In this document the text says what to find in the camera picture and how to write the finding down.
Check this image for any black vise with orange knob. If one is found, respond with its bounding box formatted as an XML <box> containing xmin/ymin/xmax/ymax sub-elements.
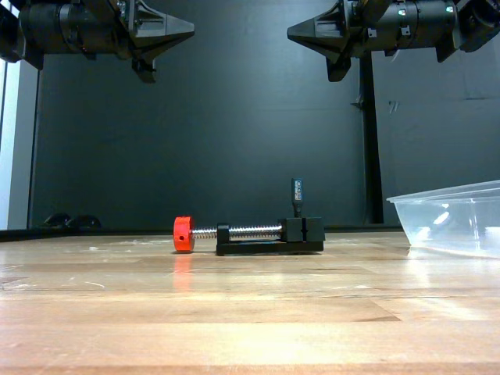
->
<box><xmin>173</xmin><ymin>216</ymin><xmax>326</xmax><ymax>258</ymax></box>

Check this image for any black curved frame bracket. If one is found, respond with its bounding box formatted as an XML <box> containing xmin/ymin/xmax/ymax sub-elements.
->
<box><xmin>66</xmin><ymin>214</ymin><xmax>102</xmax><ymax>230</ymax></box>
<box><xmin>42</xmin><ymin>212</ymin><xmax>72</xmax><ymax>230</ymax></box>

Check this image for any clear plastic tub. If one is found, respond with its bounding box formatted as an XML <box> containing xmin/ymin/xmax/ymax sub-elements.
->
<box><xmin>385</xmin><ymin>180</ymin><xmax>500</xmax><ymax>259</ymax></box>

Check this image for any black metal table frame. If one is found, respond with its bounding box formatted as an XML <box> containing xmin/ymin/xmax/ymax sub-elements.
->
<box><xmin>0</xmin><ymin>224</ymin><xmax>405</xmax><ymax>242</ymax></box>

